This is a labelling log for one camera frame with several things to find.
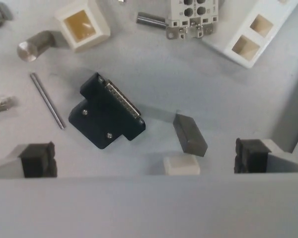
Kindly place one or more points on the white square-hole holder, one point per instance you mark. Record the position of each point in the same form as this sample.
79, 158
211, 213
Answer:
101, 32

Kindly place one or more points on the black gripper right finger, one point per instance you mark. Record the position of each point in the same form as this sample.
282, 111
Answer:
250, 156

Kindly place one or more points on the small white peg holder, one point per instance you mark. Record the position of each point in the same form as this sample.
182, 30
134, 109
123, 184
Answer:
181, 166

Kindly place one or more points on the small metal round peg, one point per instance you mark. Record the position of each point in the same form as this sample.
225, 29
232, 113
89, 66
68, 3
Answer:
151, 20

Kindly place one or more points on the white two-hole holder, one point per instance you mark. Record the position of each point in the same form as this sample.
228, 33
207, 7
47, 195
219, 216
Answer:
226, 42

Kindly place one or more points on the metal BNC plug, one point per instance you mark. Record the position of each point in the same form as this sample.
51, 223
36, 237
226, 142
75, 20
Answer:
0, 17

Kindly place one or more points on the metal square peg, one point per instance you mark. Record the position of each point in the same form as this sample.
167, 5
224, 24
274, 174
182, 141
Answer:
191, 136

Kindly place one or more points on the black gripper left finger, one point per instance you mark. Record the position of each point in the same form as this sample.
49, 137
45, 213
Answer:
37, 161

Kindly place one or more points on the black D-SUB plug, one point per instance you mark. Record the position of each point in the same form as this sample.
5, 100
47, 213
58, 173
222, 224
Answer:
106, 114

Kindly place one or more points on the beige waterproof plug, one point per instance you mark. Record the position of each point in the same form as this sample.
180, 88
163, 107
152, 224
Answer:
188, 24

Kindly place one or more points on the grey Ethernet plug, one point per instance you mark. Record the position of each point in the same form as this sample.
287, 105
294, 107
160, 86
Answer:
2, 106

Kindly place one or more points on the thin metal rod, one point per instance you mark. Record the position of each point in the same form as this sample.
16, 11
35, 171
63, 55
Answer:
47, 100

